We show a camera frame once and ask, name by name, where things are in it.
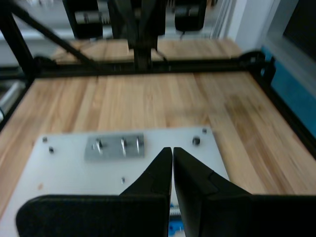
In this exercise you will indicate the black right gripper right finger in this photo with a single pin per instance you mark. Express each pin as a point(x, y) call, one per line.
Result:
point(234, 217)

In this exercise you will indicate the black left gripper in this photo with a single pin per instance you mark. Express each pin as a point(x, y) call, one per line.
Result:
point(86, 29)

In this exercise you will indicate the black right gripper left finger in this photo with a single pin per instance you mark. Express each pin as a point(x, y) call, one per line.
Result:
point(98, 217)

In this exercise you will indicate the small grey metal pin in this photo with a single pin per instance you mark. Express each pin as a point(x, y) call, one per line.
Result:
point(123, 180)

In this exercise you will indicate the white plastic task board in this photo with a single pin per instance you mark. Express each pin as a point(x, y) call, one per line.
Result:
point(74, 177)

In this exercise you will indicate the grey metal plate with pegs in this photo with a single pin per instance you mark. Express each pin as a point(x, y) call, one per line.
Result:
point(111, 154)

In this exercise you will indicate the black board screw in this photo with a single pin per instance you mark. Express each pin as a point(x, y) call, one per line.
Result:
point(51, 149)
point(196, 140)

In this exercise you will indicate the blue connector mount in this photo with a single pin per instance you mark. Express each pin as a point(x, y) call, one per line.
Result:
point(175, 224)

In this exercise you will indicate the black aluminium frame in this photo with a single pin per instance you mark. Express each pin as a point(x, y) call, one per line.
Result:
point(197, 67)

